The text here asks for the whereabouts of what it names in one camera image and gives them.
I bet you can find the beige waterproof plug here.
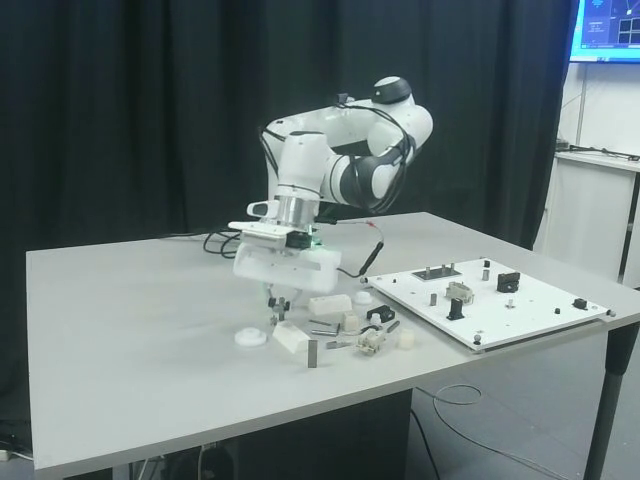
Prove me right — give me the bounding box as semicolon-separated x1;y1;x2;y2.
353;332;388;358

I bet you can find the grey floor cable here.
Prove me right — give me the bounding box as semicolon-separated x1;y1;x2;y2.
432;383;601;480

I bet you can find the black panel under table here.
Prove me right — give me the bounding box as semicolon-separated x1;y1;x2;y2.
128;389;416;480

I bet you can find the white task board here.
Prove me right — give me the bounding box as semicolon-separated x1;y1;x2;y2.
363;257;617;356

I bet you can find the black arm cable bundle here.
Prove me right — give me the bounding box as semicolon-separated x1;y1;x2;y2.
259;97;417;214

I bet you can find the black table leg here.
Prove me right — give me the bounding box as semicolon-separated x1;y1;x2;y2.
582;324;634;480

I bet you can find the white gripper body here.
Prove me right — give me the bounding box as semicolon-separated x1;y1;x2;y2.
232;243;343;294

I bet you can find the long white peg holder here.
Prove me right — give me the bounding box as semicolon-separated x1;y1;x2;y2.
308;294;350;314

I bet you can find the short white peg holder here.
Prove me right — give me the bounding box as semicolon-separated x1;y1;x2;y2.
271;322;310;354

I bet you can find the white cabinet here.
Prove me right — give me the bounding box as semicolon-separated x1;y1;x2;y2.
532;141;640;291

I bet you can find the white large gear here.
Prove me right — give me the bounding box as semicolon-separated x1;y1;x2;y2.
234;327;267;348

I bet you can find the blue screen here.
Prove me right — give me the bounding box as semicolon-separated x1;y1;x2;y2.
568;0;640;65

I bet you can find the black rod with red tag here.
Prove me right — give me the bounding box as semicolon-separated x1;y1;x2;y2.
339;219;389;276

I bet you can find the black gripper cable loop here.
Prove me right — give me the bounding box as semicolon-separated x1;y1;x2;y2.
201;228;247;257

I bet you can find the black curtain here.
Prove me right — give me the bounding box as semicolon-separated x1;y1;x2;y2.
0;0;577;261

